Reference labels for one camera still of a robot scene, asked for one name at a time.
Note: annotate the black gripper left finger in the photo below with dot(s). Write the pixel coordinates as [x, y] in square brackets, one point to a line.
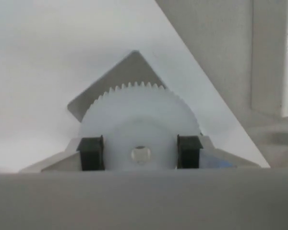
[91, 153]

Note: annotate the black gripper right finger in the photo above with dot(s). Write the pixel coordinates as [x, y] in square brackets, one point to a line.
[188, 153]

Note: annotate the white large gear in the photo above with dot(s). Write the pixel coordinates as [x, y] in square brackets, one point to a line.
[139, 112]

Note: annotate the white task board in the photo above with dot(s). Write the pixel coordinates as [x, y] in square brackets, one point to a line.
[38, 72]

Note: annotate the white holder with holes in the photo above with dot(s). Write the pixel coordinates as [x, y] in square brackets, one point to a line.
[266, 60]

